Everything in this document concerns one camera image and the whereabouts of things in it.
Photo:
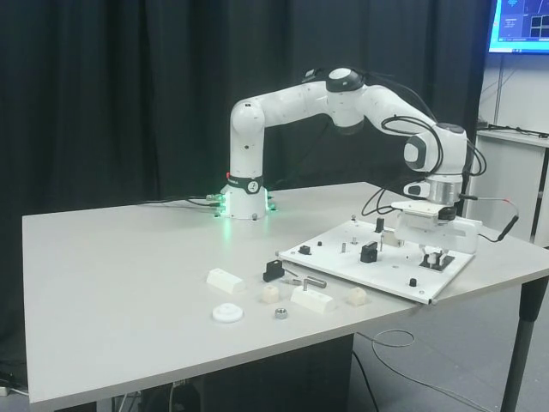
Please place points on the black block plug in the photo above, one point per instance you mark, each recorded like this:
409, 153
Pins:
369, 253

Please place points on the white task board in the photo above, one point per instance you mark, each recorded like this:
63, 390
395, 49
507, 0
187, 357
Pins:
343, 268

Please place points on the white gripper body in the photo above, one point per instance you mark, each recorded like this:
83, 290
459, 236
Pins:
461, 234

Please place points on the white large gear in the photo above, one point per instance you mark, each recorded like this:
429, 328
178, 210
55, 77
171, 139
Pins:
227, 313

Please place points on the white empty peg holder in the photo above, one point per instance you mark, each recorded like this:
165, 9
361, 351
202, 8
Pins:
225, 281

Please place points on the blue screen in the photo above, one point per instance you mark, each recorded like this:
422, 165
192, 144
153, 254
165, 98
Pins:
521, 26

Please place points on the small cream block holder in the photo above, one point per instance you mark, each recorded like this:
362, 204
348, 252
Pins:
358, 297
270, 295

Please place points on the thin black rod red tag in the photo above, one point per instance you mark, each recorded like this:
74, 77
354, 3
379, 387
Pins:
510, 225

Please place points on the grey table leg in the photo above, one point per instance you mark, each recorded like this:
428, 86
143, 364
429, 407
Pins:
526, 339

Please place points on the white power strip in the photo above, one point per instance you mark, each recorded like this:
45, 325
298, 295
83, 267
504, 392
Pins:
4, 391

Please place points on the white cabinet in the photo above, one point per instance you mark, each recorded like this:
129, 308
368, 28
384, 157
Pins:
514, 171

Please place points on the white small gear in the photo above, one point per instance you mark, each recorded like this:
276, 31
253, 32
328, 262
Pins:
433, 258

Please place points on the black D-SUB plug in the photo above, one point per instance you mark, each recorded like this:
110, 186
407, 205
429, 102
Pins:
273, 271

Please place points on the black curtains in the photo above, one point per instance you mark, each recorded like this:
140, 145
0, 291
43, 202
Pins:
107, 86

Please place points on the metal bolt nut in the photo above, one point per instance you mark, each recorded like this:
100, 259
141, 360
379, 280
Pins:
280, 313

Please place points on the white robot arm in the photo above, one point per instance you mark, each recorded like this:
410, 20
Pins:
296, 101

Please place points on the metal cylinder plug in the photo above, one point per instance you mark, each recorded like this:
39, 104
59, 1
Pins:
317, 283

